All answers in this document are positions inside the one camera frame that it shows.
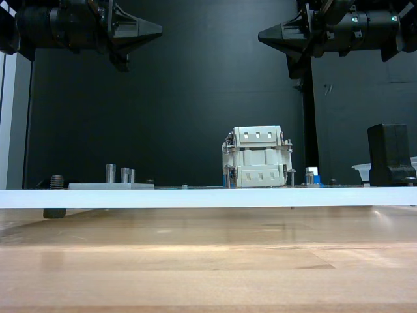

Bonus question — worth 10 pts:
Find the clear plastic tub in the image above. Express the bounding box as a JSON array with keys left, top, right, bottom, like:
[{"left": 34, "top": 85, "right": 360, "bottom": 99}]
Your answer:
[{"left": 351, "top": 157, "right": 417, "bottom": 187}]

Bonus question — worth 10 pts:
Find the small white blue connector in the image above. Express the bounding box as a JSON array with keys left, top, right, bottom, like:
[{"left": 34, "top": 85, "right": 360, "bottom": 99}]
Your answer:
[{"left": 301, "top": 166, "right": 323, "bottom": 188}]

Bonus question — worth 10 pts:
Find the black board foot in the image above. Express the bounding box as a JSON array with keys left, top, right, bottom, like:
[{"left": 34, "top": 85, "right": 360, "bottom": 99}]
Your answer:
[{"left": 42, "top": 208, "right": 67, "bottom": 220}]

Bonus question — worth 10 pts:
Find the white task board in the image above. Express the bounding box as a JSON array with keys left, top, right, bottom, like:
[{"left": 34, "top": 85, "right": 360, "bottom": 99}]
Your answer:
[{"left": 0, "top": 187, "right": 417, "bottom": 210}]

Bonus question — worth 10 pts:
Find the grey metal plate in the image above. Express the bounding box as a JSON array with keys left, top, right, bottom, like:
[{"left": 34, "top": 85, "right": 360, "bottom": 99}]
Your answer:
[{"left": 68, "top": 182, "right": 156, "bottom": 190}]

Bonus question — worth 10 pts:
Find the beige HAN10E connector insert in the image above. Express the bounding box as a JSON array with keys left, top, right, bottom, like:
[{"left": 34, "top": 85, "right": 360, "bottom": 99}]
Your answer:
[{"left": 222, "top": 125, "right": 293, "bottom": 154}]

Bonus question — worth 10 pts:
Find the beige HAN10E socket housing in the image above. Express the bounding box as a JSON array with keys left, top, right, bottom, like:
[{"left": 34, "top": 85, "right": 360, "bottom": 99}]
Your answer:
[{"left": 222, "top": 147, "right": 293, "bottom": 189}]

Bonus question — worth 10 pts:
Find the black plug housing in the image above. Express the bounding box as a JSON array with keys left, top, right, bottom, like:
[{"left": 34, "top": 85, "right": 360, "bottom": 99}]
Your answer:
[{"left": 367, "top": 123, "right": 417, "bottom": 187}]

